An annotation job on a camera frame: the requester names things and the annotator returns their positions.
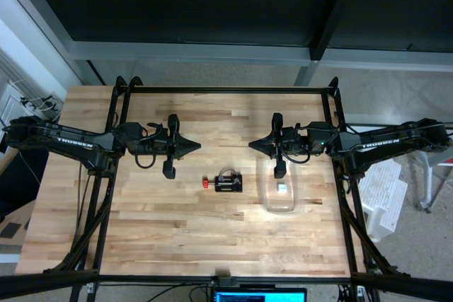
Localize clear plastic tub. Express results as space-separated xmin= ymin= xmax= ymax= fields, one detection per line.
xmin=256 ymin=158 xmax=306 ymax=216

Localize laptop screen with blue edge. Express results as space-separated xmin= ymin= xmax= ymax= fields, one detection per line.
xmin=212 ymin=287 xmax=308 ymax=302

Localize white power strip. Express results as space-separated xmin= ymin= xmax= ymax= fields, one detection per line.
xmin=19 ymin=93 xmax=60 ymax=120

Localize grey metal stand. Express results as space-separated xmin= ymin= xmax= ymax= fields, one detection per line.
xmin=412 ymin=144 xmax=453 ymax=214

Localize grey aluminium window frame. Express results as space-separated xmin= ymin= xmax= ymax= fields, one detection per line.
xmin=0 ymin=0 xmax=453 ymax=87

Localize black metal frame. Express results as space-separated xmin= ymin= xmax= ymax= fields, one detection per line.
xmin=0 ymin=75 xmax=453 ymax=302

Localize black clamp with red knob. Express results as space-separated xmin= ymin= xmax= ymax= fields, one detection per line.
xmin=202 ymin=166 xmax=245 ymax=194

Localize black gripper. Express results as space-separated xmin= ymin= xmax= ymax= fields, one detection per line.
xmin=141 ymin=114 xmax=202 ymax=180
xmin=248 ymin=112 xmax=311 ymax=180

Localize brown cardboard sheet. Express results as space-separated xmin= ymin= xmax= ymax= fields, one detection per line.
xmin=0 ymin=198 xmax=37 ymax=254

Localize black foam pad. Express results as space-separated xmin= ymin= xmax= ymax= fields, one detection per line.
xmin=0 ymin=222 xmax=21 ymax=240

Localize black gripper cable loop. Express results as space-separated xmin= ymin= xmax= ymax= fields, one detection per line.
xmin=281 ymin=122 xmax=314 ymax=164
xmin=134 ymin=151 xmax=157 ymax=170

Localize small black camera box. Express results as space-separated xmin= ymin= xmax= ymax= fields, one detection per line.
xmin=214 ymin=269 xmax=234 ymax=286

